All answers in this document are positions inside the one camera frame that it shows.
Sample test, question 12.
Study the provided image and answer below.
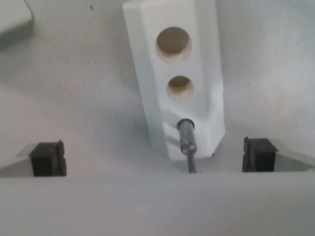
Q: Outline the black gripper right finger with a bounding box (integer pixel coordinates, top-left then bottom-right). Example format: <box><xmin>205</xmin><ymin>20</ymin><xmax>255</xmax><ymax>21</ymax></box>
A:
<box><xmin>242</xmin><ymin>137</ymin><xmax>315</xmax><ymax>174</ymax></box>

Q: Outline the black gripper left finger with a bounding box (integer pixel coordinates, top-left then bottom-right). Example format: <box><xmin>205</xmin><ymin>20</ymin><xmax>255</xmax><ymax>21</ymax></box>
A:
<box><xmin>0</xmin><ymin>139</ymin><xmax>67</xmax><ymax>178</ymax></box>

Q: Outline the thin metal round peg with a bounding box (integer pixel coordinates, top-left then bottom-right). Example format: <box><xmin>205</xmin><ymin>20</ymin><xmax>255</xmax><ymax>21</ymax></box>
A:
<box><xmin>176</xmin><ymin>118</ymin><xmax>198</xmax><ymax>174</ymax></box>

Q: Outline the white peg holder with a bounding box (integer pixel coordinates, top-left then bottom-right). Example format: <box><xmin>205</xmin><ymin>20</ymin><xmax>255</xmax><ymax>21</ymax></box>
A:
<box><xmin>122</xmin><ymin>0</ymin><xmax>226</xmax><ymax>163</ymax></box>

